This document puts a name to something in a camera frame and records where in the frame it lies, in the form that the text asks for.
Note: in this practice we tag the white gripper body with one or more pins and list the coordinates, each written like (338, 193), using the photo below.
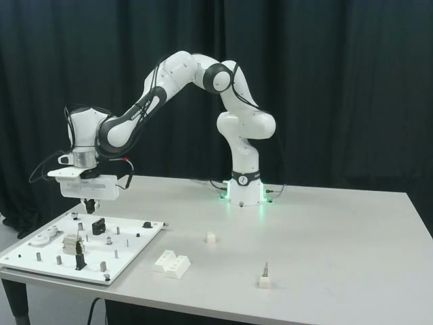
(89, 188)

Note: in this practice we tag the black D-SUB plug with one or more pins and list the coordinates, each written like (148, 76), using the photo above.
(90, 206)

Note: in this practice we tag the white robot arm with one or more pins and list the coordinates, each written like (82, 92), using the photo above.
(176, 72)

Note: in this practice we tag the metal bolt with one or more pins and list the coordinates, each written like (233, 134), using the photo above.
(74, 216)

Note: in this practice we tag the metal BNC plug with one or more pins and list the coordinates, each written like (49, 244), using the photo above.
(109, 241)

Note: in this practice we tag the white small gear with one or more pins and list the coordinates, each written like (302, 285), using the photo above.
(53, 232)

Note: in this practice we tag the white task board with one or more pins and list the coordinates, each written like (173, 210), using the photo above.
(111, 247)

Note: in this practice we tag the black waterproof plug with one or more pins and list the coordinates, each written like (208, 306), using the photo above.
(146, 224)

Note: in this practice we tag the white large gear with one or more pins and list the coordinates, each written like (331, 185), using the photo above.
(40, 240)

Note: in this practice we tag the white holder with holes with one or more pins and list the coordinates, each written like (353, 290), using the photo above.
(178, 267)
(163, 264)

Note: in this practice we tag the small white holder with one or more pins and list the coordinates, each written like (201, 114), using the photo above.
(264, 281)
(210, 237)

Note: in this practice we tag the metal square peg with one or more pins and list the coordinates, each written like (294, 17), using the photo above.
(266, 269)

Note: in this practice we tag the black curtain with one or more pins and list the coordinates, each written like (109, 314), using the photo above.
(338, 84)

